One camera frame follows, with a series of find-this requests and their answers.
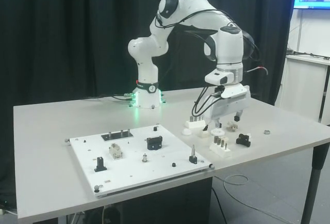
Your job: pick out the white holder with square pegs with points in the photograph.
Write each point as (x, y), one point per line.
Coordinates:
(219, 151)

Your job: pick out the black D-SUB plug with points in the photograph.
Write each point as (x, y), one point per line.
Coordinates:
(242, 140)

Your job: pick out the dark table leg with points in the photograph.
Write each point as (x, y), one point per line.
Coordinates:
(316, 170)

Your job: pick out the white large gear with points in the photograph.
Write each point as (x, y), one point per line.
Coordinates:
(217, 132)

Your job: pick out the medium metal square peg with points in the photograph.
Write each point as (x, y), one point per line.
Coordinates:
(221, 141)

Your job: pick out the white cabinet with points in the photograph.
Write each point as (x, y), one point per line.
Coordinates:
(306, 90)

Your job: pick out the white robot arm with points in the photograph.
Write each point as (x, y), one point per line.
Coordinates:
(201, 10)

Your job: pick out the small white plug holder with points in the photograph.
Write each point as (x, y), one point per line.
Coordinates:
(203, 134)

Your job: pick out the large metal square peg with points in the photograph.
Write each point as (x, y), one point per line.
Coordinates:
(215, 140)

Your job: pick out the small white sensor box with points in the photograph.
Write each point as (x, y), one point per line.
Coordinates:
(217, 77)

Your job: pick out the white task board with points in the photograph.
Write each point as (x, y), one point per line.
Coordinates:
(129, 172)

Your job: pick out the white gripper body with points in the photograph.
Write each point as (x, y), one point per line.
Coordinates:
(229, 108)

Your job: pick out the beige waterproof plug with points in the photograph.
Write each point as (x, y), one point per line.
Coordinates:
(232, 126)

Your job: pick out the white holder with round pegs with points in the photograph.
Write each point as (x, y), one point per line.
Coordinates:
(193, 124)

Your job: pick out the metal bolt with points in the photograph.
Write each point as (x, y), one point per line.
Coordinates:
(266, 132)

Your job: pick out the black curtain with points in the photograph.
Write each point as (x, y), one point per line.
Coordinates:
(64, 28)

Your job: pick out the black USB plug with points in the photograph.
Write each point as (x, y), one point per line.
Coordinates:
(206, 128)

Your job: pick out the black computer case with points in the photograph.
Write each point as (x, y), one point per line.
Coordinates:
(165, 203)

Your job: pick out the flat white mount plate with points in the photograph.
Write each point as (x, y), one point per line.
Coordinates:
(236, 91)

